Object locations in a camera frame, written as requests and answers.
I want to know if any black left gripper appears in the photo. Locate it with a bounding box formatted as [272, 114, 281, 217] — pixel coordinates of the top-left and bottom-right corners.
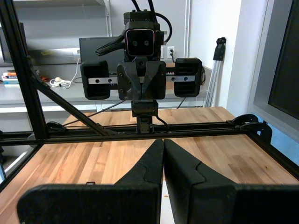
[80, 57, 203, 101]

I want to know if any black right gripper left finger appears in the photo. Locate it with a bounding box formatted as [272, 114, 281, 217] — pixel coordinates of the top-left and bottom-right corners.
[16, 139, 164, 224]

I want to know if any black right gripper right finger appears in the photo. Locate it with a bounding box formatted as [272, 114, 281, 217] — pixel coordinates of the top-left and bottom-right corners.
[163, 139, 299, 224]

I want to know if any white task board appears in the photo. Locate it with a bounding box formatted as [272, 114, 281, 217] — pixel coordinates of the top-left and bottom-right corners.
[160, 179, 175, 224]

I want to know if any black monitor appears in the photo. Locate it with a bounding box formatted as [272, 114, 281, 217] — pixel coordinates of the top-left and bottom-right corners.
[78, 36, 127, 65]

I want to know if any grey office desk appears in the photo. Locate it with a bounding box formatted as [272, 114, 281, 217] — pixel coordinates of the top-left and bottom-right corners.
[0, 63, 212, 112]

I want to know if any grey tripod with black head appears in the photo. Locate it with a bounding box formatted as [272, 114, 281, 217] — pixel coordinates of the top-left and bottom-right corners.
[205, 36, 227, 108]

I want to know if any stack of books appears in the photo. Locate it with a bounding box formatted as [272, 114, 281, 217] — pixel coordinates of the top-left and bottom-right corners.
[1, 72, 19, 87]

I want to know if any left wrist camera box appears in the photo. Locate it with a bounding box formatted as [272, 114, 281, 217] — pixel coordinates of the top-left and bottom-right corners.
[124, 28, 157, 58]

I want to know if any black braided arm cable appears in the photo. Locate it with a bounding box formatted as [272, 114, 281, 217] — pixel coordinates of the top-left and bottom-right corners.
[95, 35, 127, 58]

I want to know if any thin black cable loop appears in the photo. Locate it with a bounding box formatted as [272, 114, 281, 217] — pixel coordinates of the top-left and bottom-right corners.
[154, 13, 173, 45]

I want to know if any white cable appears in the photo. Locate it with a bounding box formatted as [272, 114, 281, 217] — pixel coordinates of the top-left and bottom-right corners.
[49, 58, 81, 89]

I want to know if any black aluminium table frame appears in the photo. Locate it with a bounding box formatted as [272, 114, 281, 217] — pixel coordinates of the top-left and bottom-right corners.
[0, 0, 299, 194]

